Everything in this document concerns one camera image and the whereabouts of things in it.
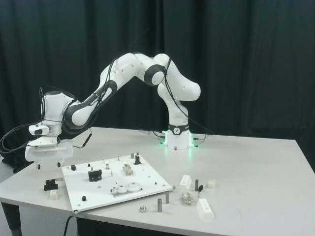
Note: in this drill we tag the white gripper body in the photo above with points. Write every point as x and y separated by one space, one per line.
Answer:
49 153

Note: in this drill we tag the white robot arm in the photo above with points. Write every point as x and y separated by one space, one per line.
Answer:
123 66

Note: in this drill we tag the black D-SUB plug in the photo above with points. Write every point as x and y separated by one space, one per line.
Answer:
50 185

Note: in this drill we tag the small white cube holder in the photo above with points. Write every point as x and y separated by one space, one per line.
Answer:
211 184
53 195

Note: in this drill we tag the black table leg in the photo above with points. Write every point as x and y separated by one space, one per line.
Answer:
10 218

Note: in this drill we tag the white small gear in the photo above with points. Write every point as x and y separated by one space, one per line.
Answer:
114 190

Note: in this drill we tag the white medium gear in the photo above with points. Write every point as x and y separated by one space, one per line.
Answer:
121 189

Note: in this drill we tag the white large gear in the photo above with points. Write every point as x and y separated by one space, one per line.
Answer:
134 187

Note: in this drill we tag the white task board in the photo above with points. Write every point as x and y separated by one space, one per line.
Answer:
137 182

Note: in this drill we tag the metal hex nut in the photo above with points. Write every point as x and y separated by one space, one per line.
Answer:
142 209

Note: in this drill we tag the thick metal round peg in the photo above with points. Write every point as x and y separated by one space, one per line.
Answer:
158 205

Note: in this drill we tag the thin metal round peg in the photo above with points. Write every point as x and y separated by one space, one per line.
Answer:
167 197

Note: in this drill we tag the long white holder with holes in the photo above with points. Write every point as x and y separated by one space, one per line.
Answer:
205 209
185 182

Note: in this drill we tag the dark metal square peg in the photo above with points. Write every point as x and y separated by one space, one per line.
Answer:
196 185

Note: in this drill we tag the small black plug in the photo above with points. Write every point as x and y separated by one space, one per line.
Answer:
200 188

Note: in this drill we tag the black curtain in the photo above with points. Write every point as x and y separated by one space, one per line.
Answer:
246 49

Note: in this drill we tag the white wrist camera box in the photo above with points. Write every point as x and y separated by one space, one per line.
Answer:
38 129

